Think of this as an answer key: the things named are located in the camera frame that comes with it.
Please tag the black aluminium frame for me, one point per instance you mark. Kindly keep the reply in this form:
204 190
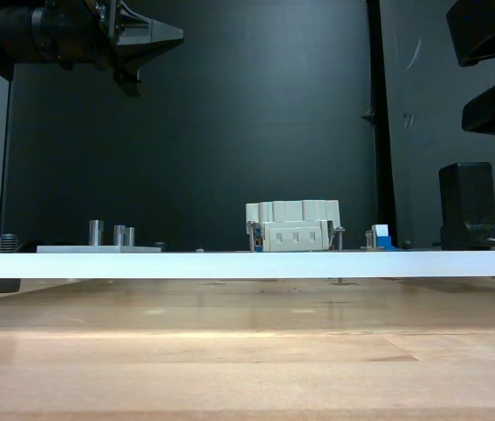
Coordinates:
383 175

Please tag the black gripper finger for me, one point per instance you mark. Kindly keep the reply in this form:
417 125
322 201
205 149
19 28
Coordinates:
159 35
138 54

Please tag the small metal connector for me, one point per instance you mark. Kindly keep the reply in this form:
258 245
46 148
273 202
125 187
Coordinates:
369 240

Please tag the grey threaded screw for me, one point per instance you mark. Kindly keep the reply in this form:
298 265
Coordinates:
8 242

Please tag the large silver metal peg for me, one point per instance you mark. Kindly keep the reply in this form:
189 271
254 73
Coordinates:
96 232

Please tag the black rubber board foot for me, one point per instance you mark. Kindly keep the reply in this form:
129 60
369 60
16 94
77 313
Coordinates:
4 285

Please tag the black plastic clamp block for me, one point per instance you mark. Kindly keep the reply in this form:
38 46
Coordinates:
467 206

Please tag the beige connector housing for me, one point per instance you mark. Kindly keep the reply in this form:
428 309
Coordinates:
293 226

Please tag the small blue white socket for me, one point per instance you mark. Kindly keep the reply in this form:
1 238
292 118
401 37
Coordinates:
382 237

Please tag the grey metal plate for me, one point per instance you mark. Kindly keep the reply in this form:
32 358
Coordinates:
98 249

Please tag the white taskboard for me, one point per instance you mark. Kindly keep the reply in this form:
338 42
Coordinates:
247 265

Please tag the small silver metal peg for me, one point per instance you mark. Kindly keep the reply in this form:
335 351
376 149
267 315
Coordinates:
118 236
130 237

